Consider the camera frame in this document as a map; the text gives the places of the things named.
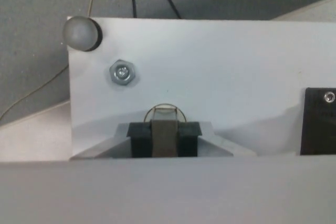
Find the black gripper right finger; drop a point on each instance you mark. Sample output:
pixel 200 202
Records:
pixel 187 142

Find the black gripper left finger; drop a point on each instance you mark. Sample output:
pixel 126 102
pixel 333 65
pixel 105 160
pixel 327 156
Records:
pixel 139 142

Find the white task board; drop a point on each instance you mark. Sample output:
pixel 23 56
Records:
pixel 210 64

